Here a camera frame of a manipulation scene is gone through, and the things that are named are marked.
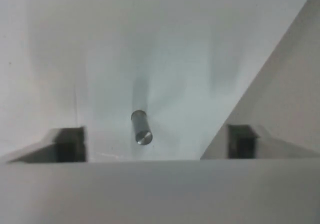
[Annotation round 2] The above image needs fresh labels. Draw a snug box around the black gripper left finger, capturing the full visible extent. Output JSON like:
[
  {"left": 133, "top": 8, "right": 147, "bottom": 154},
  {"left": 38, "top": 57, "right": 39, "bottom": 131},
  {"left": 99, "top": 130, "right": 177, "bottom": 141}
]
[{"left": 6, "top": 125, "right": 88, "bottom": 164}]

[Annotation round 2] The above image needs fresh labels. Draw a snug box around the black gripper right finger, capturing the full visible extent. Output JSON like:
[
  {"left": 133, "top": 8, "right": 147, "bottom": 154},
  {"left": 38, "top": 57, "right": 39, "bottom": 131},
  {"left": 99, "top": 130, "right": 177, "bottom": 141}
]
[{"left": 226, "top": 123, "right": 320, "bottom": 160}]

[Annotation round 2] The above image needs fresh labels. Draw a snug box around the metal round peg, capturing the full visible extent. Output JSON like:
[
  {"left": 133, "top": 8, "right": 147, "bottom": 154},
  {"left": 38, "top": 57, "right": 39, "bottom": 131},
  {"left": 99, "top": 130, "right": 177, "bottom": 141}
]
[{"left": 130, "top": 109, "right": 154, "bottom": 146}]

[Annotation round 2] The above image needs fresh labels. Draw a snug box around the white task board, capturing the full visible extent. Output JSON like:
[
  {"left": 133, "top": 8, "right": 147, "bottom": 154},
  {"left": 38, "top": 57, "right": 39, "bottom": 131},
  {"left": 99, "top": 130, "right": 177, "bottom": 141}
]
[{"left": 0, "top": 0, "right": 317, "bottom": 163}]

